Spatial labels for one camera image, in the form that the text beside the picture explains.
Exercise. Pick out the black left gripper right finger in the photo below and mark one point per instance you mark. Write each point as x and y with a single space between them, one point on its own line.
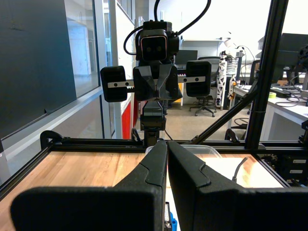
240 211

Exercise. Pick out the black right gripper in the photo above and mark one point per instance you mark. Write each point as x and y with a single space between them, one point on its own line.
113 84

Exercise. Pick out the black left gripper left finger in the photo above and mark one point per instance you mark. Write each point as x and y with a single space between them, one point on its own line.
96 209

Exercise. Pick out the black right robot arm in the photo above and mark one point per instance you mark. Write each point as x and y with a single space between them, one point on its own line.
152 122

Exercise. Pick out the D-sub connector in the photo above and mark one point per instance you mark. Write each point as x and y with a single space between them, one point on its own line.
167 214

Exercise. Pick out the black computer monitor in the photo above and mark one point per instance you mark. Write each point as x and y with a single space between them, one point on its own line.
186 56

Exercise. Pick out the red panel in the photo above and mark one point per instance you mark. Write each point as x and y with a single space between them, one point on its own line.
126 120

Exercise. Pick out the black office chair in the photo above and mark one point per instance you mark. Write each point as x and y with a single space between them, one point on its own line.
204 103

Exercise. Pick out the white lattice robot figure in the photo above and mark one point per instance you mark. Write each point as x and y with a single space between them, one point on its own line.
221 79

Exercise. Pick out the clear plastic tub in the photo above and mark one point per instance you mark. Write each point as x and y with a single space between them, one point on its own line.
207 150

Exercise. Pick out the white desk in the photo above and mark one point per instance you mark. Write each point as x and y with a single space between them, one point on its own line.
284 108

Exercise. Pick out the green tape roll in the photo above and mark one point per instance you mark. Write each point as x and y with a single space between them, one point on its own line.
273 95

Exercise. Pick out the large black monitor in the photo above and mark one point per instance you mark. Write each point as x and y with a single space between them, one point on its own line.
291 48

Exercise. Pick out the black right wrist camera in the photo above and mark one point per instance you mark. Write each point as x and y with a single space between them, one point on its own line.
154 48

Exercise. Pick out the blue connector mount block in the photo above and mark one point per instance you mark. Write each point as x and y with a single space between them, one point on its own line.
173 222

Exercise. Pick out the grey aluminium partition frame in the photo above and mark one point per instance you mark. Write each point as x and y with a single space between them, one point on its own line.
72 106

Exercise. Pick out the black aluminium table frame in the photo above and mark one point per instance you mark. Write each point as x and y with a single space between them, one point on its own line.
267 72

